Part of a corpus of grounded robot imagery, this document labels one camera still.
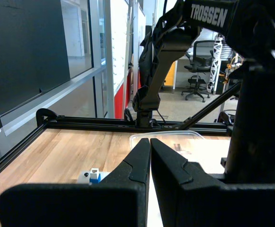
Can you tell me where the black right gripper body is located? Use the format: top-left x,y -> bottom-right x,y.
221,127 -> 275,183

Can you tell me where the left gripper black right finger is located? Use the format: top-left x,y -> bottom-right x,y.
151,138 -> 275,227

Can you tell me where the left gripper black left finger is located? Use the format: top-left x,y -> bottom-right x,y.
0,138 -> 151,227

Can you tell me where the blue socket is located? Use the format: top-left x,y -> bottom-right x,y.
89,174 -> 103,184

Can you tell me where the white square plug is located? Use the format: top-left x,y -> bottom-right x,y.
89,167 -> 100,180

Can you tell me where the white board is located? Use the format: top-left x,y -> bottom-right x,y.
77,169 -> 164,227

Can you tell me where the clear plastic tub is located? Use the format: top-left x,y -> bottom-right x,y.
129,131 -> 231,175

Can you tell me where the white lattice stand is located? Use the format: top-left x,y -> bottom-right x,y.
207,35 -> 230,93

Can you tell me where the black office chair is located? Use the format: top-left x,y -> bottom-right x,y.
181,40 -> 215,103

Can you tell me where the red and white partition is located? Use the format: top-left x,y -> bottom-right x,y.
110,0 -> 146,120

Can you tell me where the yellow cabinet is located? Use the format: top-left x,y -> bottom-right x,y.
163,61 -> 177,87

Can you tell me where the black aluminium frame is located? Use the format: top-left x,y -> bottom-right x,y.
0,82 -> 242,186

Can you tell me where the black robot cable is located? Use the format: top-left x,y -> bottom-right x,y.
124,106 -> 136,122

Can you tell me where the grey window frame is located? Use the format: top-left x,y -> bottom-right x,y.
0,0 -> 115,167

